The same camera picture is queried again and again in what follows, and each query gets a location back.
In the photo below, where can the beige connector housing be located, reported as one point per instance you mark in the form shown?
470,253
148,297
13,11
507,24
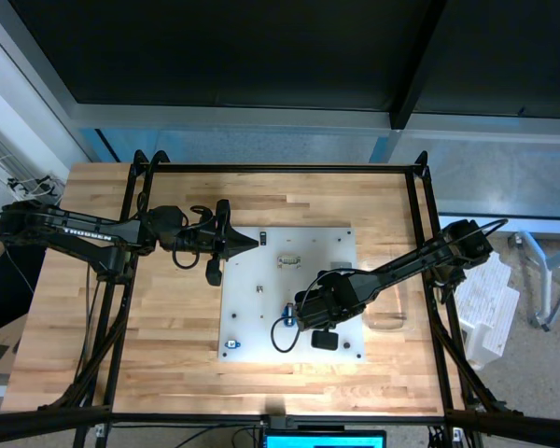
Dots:
289,261

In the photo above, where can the white foam block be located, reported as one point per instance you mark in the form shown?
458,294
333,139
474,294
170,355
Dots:
490,303

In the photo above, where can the blue round holder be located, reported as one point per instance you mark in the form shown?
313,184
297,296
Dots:
284,321

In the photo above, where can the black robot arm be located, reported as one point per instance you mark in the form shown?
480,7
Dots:
93,235
401,266

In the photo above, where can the blue square holder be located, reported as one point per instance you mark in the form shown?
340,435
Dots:
238,345

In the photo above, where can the laptop screen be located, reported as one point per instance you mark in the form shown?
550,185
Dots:
322,441

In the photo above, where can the white taskboard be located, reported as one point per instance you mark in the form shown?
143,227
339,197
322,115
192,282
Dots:
252,326

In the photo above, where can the clear plastic tub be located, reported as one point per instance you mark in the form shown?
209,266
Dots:
387,308

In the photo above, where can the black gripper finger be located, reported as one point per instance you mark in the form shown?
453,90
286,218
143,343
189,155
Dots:
238,237
238,248

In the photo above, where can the cardboard box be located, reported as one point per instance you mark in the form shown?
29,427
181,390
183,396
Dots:
9,336

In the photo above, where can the black rectangular socket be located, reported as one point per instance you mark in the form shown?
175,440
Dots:
263,238

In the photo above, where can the black aluminium frame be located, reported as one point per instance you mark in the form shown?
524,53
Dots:
261,169

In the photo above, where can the grey metal stand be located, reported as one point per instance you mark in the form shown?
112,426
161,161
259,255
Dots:
545,298

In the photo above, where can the black table-level camera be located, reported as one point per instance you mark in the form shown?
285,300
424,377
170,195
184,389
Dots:
277,420

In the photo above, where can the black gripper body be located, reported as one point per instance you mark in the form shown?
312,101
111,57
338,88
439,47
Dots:
325,340
205,242

